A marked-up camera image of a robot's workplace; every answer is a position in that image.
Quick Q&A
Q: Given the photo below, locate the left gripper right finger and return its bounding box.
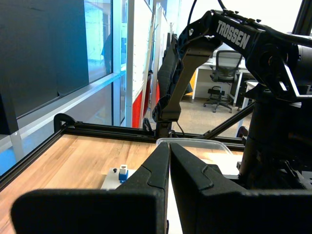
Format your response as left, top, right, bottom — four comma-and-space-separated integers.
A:
169, 142, 312, 234

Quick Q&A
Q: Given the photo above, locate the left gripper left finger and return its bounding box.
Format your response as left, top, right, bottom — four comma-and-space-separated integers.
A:
10, 142, 170, 234

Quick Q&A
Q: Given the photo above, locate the white board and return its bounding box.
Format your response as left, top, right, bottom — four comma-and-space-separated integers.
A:
100, 158, 243, 234

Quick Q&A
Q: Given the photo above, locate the blue white small socket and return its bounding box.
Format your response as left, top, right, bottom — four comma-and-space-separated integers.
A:
118, 164, 129, 184

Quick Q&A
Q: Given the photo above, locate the clear plastic tub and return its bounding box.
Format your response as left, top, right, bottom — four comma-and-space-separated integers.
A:
156, 137, 234, 156

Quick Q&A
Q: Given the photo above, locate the orange cabinet panel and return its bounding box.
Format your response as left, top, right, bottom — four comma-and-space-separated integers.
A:
186, 70, 197, 97

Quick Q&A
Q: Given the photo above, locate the black office chair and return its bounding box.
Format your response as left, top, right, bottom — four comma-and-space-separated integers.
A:
203, 50, 243, 114

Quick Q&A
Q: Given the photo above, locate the white partition panel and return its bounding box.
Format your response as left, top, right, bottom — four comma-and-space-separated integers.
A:
125, 0, 171, 129

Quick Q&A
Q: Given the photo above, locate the black table frame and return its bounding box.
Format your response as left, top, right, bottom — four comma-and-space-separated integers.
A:
0, 102, 254, 191

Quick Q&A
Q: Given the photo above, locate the grey window frame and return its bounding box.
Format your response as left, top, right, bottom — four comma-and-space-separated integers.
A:
0, 0, 135, 161

